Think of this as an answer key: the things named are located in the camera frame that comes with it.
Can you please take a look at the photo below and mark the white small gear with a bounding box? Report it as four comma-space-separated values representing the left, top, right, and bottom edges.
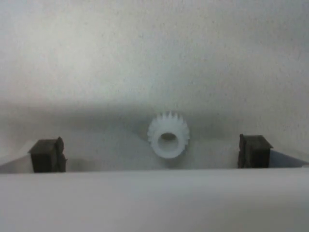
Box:
147, 110, 192, 160

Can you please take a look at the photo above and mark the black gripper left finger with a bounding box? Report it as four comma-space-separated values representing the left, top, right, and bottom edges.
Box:
0, 136, 69, 174

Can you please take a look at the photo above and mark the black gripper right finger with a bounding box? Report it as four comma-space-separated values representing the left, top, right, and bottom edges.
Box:
237, 134, 309, 169

